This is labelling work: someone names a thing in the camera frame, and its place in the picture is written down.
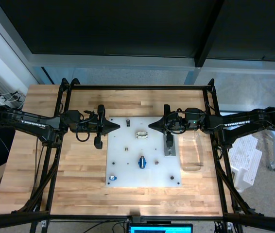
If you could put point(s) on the clear plastic tub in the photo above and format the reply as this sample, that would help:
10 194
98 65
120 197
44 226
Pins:
192 155

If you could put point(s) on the black upright socket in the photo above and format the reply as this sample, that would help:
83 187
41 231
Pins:
127 123

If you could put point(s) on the blue lit screen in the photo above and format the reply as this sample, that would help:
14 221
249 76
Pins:
159 229

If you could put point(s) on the white plastic board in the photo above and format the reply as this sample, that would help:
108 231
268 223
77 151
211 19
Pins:
152 174

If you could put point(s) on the silver frame bracket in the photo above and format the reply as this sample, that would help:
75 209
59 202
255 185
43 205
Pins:
229 225
44 223

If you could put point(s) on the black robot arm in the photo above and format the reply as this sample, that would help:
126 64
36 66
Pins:
30 122
237 123

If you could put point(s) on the black upright beam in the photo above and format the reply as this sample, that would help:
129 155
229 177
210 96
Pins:
208 34

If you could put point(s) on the blue square mount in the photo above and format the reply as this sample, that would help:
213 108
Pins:
109 178

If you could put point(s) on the aluminium clamp block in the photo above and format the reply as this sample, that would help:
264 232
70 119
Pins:
173 152

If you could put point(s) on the black metal frame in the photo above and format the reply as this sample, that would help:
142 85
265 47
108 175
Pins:
91 217

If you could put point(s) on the white foam block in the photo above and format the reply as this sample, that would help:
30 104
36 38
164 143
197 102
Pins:
245 157

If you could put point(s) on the beige connector housing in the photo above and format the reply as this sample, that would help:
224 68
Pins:
142 135

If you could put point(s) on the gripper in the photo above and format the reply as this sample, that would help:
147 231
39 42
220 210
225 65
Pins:
175 125
95 125

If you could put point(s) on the blue round holder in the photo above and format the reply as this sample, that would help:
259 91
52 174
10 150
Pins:
138 163

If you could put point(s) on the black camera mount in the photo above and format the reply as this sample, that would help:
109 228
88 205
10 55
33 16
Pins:
136 218

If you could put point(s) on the dark rectangular plug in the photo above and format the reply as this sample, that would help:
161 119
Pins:
142 162

